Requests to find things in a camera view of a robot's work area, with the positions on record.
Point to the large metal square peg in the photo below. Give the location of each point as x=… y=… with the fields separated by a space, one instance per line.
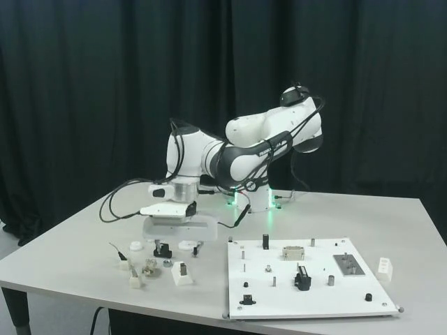
x=183 y=269

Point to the white plug holder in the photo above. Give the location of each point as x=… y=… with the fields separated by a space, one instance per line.
x=136 y=283
x=124 y=265

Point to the black table leg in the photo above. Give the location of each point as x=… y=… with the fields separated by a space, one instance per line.
x=17 y=310

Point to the flat white mounting plate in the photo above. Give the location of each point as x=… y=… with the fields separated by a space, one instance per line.
x=164 y=210

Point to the white gear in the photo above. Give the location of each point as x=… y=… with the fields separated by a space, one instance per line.
x=136 y=246

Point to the black D-SUB plug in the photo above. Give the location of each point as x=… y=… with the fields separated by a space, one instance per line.
x=167 y=251

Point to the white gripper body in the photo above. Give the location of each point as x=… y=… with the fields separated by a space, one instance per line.
x=195 y=230

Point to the white peg holder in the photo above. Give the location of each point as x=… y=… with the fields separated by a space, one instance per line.
x=183 y=277

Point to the white task board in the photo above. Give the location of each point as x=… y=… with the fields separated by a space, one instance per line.
x=314 y=300

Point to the metal bolt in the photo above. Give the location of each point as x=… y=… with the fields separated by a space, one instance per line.
x=167 y=262

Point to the white holder with holes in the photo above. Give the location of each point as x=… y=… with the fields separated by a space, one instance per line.
x=384 y=269

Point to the white box with dark window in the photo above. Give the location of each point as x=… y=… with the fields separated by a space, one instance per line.
x=159 y=192

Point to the black curtain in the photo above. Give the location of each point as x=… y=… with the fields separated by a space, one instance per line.
x=87 y=87

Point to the thin black rod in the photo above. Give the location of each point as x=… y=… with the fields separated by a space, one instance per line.
x=242 y=215

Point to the large metal round peg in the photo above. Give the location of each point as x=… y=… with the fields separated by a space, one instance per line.
x=331 y=280

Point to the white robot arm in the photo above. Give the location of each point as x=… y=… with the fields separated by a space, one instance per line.
x=244 y=139

